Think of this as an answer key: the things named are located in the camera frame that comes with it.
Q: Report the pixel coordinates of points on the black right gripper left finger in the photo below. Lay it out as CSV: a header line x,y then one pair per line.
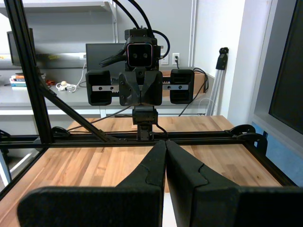
x,y
94,208

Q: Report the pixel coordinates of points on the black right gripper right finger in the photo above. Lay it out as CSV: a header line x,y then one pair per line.
x,y
225,208

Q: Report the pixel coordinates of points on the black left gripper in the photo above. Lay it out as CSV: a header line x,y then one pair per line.
x,y
98,98

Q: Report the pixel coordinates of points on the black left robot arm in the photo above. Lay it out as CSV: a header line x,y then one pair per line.
x,y
145,117

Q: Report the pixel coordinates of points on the dark computer monitor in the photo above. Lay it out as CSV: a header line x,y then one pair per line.
x,y
13,49
94,52

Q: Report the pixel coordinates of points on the grey desk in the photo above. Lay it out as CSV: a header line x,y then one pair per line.
x,y
78,98

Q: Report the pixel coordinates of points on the black and silver tripod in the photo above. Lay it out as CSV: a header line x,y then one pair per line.
x,y
222,61

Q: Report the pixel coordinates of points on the small orange tool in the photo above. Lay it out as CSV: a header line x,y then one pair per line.
x,y
50,82

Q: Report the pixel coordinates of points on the stack of books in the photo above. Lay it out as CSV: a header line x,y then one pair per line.
x,y
17,82

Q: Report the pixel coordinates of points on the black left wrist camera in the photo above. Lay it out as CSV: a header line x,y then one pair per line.
x,y
139,55

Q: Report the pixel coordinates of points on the white wall outlet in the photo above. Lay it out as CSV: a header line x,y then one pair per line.
x,y
165,62
176,56

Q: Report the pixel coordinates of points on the black metal frame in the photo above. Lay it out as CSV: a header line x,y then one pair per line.
x,y
32,71

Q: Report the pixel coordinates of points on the white wall shelf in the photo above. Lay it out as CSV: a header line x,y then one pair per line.
x,y
59,7

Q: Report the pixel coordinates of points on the grey aluminium partition frame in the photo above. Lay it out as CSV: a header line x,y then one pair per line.
x,y
265,71

